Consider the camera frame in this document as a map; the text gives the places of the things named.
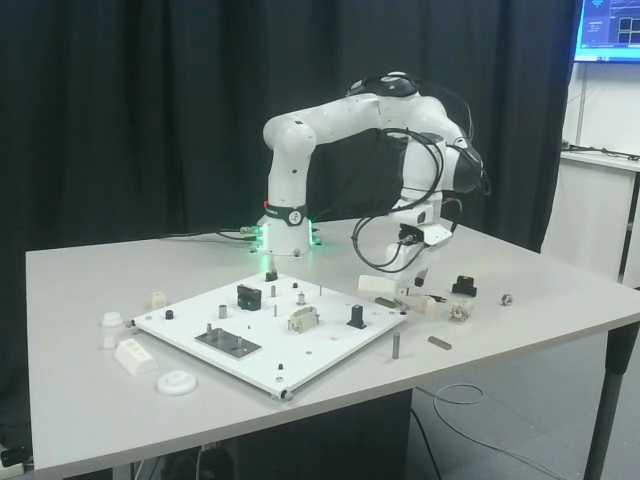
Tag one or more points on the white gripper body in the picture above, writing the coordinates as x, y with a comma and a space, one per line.
407, 262

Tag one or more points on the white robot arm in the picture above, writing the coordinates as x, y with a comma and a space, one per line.
287, 165

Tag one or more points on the metal square peg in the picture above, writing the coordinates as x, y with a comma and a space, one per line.
439, 341
385, 301

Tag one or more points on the thick metal round peg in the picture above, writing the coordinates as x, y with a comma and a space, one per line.
396, 345

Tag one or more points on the white three-hole peg holder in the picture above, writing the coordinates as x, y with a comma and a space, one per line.
135, 356

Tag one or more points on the white plug holder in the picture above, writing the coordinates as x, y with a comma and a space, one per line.
422, 305

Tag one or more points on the white long holder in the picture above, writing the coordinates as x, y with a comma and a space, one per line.
376, 283

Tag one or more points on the black D-SUB plug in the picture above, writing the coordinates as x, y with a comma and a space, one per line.
464, 286

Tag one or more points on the beige Ethernet plug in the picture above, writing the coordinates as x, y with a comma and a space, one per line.
461, 311

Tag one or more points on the metal bolt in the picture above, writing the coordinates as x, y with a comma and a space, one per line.
506, 299

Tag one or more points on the metal BNC plug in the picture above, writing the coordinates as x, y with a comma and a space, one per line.
301, 299

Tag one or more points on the white task board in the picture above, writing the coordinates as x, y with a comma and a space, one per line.
300, 350

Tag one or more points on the small black plug with rod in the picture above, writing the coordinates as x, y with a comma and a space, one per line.
271, 275

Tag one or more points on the black box under table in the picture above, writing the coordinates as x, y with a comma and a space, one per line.
325, 435

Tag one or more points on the white cabinet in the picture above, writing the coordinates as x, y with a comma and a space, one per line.
590, 220

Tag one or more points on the black table leg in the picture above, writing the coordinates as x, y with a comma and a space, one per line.
605, 400

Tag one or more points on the small white cube holder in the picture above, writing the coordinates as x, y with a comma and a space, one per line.
158, 299

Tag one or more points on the white large gear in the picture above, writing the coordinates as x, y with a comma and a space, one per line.
176, 384

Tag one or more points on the white medium gear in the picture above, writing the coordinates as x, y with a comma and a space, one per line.
111, 320

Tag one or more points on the blue screen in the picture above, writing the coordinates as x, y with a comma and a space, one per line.
607, 30

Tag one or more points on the black curtain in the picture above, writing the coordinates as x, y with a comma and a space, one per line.
125, 100

